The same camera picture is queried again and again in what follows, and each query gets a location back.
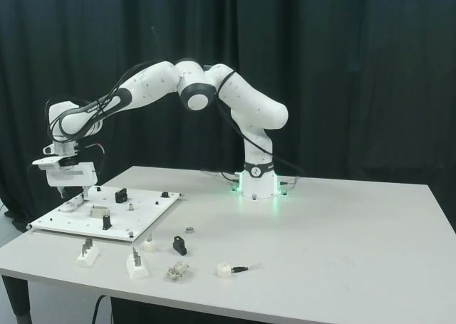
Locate black upper arm cable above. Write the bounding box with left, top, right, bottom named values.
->
left=213, top=70, right=250, bottom=143

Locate silver wrist ring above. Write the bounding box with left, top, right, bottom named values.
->
left=55, top=142, right=78, bottom=157

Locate white round peg holder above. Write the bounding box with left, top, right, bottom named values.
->
left=126, top=255, right=150, bottom=279

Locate black wrist cable bundle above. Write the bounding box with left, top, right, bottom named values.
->
left=45, top=62, right=179, bottom=143

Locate white large gear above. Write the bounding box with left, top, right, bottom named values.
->
left=58, top=199, right=85, bottom=214

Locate black Ethernet plug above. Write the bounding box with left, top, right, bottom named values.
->
left=172, top=235, right=189, bottom=256

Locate black table leg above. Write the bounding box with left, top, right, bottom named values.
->
left=1, top=273, right=29, bottom=324

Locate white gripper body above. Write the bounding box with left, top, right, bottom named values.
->
left=45, top=161, right=98, bottom=188

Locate flat white mount plate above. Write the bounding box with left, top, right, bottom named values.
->
left=32, top=156, right=61, bottom=170

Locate black floor cable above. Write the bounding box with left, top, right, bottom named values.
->
left=93, top=294, right=111, bottom=324

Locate metal D-SUB plug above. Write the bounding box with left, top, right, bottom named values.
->
left=164, top=262, right=191, bottom=279

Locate white square peg holder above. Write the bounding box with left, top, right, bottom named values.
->
left=76, top=247, right=100, bottom=268

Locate white task board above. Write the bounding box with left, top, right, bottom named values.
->
left=27, top=184, right=183, bottom=242

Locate black curtain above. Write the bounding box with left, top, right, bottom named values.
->
left=0, top=0, right=456, bottom=229

